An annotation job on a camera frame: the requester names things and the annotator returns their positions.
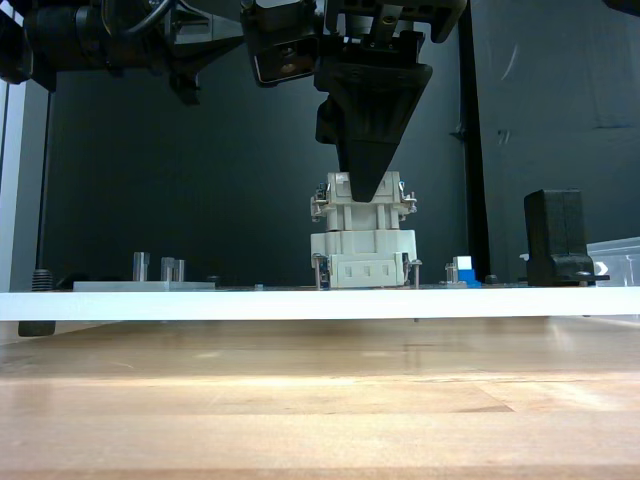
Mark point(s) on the clear plastic tub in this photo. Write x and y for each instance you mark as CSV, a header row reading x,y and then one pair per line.
x,y
620,265

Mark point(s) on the black plastic bracket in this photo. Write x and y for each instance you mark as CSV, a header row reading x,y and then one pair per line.
x,y
552,230

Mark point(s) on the white task board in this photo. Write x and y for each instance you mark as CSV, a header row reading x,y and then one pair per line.
x,y
320,305

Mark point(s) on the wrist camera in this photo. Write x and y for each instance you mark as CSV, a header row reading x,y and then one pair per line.
x,y
285,50

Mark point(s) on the grey ten-pin connector insert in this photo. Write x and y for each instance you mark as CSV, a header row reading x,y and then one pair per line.
x,y
362,220

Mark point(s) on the black board screw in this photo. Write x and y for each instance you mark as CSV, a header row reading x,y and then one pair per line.
x,y
42,280
492,278

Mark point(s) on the grey metal plate with posts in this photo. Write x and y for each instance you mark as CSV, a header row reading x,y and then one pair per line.
x,y
145,286

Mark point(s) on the black board foot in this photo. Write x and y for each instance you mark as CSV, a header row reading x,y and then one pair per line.
x,y
36,328

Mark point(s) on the grey connector base socket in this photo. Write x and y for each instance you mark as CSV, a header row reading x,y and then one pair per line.
x,y
365,270

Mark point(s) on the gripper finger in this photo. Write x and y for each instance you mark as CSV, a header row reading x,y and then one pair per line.
x,y
200,47
327,127
380,110
195,27

